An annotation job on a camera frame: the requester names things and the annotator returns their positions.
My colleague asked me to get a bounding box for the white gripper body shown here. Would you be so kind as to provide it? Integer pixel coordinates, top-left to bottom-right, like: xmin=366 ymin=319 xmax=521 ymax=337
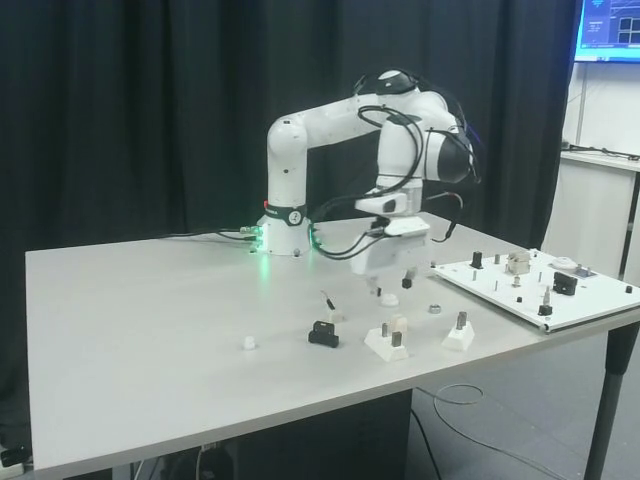
xmin=350 ymin=230 xmax=432 ymax=281

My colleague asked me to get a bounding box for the white two-peg holder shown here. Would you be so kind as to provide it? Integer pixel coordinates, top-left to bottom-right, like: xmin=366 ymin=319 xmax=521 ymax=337
xmin=363 ymin=324 xmax=412 ymax=363

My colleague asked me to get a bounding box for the white single-peg holder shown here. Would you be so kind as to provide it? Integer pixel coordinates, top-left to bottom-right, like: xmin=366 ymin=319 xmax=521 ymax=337
xmin=440 ymin=323 xmax=476 ymax=352

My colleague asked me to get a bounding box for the thin black rod red tag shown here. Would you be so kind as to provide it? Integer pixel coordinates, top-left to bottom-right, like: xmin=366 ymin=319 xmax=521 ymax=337
xmin=429 ymin=190 xmax=464 ymax=243

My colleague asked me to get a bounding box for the white task board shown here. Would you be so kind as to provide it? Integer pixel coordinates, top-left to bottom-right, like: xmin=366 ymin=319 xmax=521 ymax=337
xmin=428 ymin=246 xmax=640 ymax=334

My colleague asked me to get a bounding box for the white cabinet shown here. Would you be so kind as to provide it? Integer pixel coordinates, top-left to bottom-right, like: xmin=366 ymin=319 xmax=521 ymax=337
xmin=553 ymin=148 xmax=640 ymax=282

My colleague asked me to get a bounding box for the dark grey table leg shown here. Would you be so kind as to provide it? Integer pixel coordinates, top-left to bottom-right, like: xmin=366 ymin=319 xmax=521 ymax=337
xmin=583 ymin=327 xmax=633 ymax=480

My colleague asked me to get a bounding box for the black curtain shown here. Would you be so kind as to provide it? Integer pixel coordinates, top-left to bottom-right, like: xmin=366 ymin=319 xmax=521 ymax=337
xmin=0 ymin=0 xmax=587 ymax=454

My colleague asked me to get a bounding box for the blue screen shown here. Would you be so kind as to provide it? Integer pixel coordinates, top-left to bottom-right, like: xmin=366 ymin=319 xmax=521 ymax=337
xmin=573 ymin=0 xmax=640 ymax=65

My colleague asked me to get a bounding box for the thin grey cable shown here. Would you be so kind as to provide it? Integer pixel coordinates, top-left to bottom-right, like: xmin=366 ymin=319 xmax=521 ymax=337
xmin=414 ymin=382 xmax=487 ymax=480

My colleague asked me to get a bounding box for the black cable bundle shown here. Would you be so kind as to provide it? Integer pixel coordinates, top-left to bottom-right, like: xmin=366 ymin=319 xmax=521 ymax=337
xmin=311 ymin=72 xmax=484 ymax=261

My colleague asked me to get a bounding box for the black power cable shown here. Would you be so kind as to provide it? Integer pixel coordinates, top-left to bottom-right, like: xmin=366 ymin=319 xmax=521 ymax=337
xmin=167 ymin=227 xmax=261 ymax=243

